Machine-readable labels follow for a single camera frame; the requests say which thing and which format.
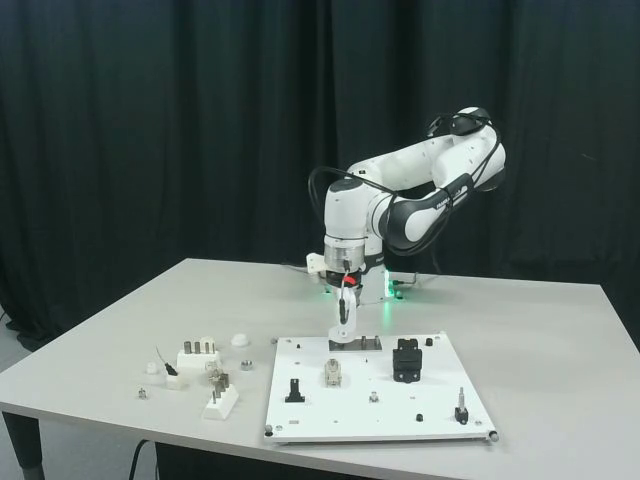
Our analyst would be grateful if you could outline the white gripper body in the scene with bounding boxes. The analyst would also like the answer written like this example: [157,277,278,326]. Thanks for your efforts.
[332,287,360,335]

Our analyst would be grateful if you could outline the black D-SUB plug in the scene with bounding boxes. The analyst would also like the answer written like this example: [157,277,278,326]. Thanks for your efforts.
[391,338,426,384]

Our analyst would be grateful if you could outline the black curtains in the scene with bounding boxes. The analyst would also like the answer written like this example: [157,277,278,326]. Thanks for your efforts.
[0,0,640,346]

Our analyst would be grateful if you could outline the black box under table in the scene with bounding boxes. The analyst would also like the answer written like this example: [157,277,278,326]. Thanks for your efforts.
[154,442,451,480]

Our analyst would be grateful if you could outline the beige waterproof plug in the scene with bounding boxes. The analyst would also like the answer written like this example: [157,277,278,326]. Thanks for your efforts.
[207,360,231,389]

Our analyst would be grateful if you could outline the white peg holder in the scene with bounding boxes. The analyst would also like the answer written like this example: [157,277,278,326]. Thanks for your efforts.
[201,387,240,422]
[176,339,225,372]

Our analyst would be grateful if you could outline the white task board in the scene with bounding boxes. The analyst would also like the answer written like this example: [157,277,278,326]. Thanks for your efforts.
[263,333,500,444]

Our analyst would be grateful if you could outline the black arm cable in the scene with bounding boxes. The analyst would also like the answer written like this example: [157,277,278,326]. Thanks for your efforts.
[308,112,504,274]

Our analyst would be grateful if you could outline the black USB plug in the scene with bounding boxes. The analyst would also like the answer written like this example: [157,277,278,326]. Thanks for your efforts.
[154,347,180,380]

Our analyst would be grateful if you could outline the dark grey table leg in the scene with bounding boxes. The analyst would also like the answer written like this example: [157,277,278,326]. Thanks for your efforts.
[9,414,44,480]

